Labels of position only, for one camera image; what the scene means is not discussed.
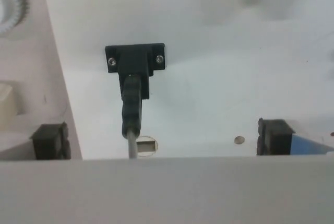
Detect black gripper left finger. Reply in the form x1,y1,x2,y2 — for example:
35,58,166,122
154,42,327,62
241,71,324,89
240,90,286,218
0,122,71,160

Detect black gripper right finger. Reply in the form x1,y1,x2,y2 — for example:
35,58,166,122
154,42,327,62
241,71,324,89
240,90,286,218
257,117,334,157

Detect small cream holder block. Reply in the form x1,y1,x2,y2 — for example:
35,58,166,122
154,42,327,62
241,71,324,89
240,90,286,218
0,82,21,131

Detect black USB plug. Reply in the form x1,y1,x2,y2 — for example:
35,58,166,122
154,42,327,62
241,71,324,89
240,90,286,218
121,74,144,160

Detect white task board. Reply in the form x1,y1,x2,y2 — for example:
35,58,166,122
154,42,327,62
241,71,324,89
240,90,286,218
40,0,334,160

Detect white medium gear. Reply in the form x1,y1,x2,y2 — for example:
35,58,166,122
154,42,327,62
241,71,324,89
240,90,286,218
0,0,30,37

